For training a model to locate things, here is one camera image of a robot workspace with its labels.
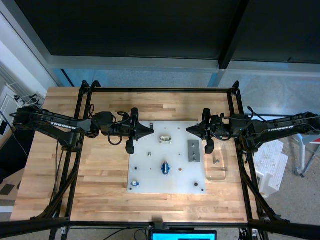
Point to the blue square socket mount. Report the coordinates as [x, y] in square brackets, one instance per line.
[131, 184]

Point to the black block with silver pin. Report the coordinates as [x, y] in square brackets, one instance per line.
[165, 167]

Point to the cardboard box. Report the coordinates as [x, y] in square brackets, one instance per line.
[15, 175]

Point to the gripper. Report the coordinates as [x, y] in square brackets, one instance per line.
[207, 115]
[133, 115]

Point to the white corner bracket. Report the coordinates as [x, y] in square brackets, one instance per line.
[255, 233]
[63, 230]

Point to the white task board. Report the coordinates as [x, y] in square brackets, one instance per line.
[150, 180]

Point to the clear plastic tub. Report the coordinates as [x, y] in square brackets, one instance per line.
[223, 155]

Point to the blue round clamp mount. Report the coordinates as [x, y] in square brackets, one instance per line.
[162, 170]

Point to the beige connector housing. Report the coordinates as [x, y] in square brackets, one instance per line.
[165, 140]

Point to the grey metal stand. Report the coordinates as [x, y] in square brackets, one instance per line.
[302, 155]

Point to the black table-level camera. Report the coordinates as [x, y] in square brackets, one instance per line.
[160, 226]

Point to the red and white panel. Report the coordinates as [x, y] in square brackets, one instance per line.
[316, 143]

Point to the blue laptop screen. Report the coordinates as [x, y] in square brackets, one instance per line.
[182, 236]

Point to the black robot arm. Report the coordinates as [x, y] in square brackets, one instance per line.
[275, 127]
[62, 125]

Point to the white cabinet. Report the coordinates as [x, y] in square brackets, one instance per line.
[7, 105]

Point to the black aluminium frame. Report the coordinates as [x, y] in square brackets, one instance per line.
[160, 89]

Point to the grey metal peg block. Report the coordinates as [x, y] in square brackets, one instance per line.
[190, 160]

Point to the silver metal cylinder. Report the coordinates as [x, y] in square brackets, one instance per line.
[215, 160]

